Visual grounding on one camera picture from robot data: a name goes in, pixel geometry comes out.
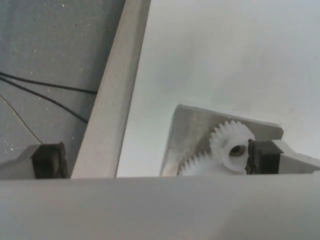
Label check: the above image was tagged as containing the black floor cable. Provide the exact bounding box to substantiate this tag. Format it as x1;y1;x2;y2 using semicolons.
0;71;99;95
0;75;90;124

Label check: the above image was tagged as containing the white small gear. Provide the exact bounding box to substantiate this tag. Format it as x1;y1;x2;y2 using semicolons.
209;119;256;175

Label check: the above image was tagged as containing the white medium gear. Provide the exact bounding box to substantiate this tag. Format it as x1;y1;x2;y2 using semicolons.
178;150;222;178

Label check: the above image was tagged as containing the white task board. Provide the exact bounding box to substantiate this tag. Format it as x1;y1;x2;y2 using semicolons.
116;0;320;179

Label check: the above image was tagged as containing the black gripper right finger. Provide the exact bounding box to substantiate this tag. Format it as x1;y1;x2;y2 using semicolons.
246;138;320;176

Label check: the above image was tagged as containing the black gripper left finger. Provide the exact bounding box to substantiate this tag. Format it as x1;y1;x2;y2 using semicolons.
0;141;70;180

